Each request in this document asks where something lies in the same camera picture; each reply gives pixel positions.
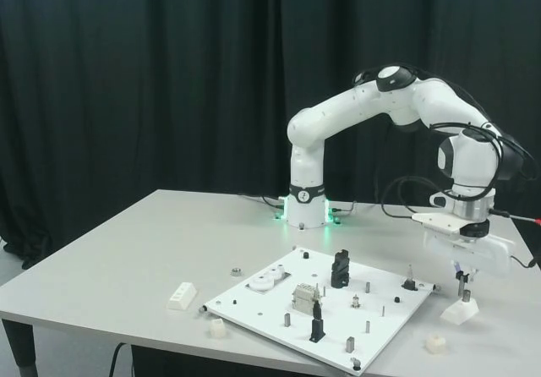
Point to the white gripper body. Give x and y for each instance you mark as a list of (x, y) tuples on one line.
[(486, 254)]

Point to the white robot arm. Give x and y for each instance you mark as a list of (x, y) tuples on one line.
[(346, 106)]

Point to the white sloped peg holder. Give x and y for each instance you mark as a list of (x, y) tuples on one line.
[(458, 313)]

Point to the thin black rod red tag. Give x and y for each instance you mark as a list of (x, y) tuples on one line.
[(513, 216)]

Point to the clear Ethernet plug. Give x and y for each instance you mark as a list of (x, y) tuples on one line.
[(409, 273)]

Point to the flat white mounting plate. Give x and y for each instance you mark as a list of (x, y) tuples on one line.
[(437, 221)]

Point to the small white square holder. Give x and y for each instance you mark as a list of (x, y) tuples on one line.
[(435, 344), (215, 327)]

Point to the metal BNC plug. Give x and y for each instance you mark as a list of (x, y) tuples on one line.
[(356, 301)]

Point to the black D-SUB plug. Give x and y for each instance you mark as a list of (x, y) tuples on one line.
[(340, 269)]

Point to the black USB plug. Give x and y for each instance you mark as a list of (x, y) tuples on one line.
[(317, 324)]

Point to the grey waterproof plug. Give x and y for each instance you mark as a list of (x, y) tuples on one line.
[(302, 296)]

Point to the white small gear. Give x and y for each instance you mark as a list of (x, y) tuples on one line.
[(279, 271)]

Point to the white medium gear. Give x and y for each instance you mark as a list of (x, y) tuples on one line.
[(269, 276)]

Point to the white task board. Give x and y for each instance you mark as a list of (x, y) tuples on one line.
[(270, 309)]

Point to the white large gear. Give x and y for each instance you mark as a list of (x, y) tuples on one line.
[(259, 285)]

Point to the metal hex nut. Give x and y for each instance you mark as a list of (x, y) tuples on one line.
[(235, 272)]

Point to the white rectangular holder block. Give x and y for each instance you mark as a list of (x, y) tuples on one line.
[(183, 302)]

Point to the black curtain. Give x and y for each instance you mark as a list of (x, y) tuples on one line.
[(148, 77)]

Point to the black table leg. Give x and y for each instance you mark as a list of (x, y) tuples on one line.
[(19, 347)]

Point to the small white camera box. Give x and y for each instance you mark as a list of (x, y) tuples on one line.
[(441, 200)]

